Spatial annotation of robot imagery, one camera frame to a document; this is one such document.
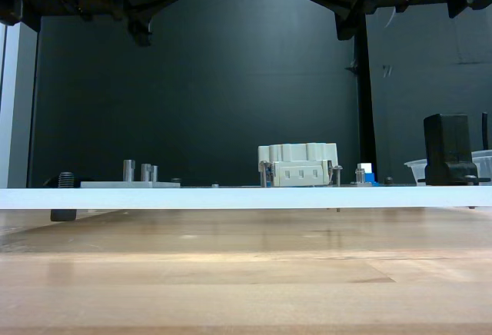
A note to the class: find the blue socket mount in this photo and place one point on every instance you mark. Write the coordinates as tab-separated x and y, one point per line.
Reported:
271	176

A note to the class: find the small silver metal clamp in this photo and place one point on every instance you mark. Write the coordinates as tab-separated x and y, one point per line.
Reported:
360	176

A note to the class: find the black USB socket housing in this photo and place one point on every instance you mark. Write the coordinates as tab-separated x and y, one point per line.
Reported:
446	146

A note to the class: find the silver metal post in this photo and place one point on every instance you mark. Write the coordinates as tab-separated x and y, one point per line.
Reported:
129	171
155	175
145	173

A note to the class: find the blue and white connector block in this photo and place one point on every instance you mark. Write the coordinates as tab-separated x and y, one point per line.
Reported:
369	178

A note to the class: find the clear plastic tub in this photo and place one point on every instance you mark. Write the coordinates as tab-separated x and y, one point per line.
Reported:
417	171

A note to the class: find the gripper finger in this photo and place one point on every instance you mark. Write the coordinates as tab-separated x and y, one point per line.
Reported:
153	2
334	2

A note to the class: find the grey metal plate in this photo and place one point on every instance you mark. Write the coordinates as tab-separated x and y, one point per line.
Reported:
115	184

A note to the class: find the white task board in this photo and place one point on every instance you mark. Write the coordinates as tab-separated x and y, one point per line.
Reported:
230	198

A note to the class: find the black vertical post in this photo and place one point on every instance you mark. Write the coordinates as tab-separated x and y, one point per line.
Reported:
365	120

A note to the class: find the black threaded screw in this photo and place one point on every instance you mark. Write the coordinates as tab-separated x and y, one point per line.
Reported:
65	180

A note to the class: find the beige multi-pin connector housing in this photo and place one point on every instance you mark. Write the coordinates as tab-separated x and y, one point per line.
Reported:
300	173

